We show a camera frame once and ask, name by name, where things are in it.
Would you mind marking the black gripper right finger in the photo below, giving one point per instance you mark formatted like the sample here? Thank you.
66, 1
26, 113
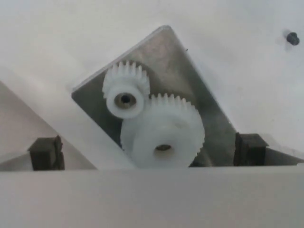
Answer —
251, 149

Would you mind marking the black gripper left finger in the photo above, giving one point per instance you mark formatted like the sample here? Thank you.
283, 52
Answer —
45, 154

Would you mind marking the white medium gear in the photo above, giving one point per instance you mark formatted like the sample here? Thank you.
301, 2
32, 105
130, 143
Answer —
164, 135

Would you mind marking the white small gear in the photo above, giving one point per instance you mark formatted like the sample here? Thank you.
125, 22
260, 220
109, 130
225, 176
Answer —
123, 95

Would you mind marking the white task board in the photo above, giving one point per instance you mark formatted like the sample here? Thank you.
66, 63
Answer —
213, 59

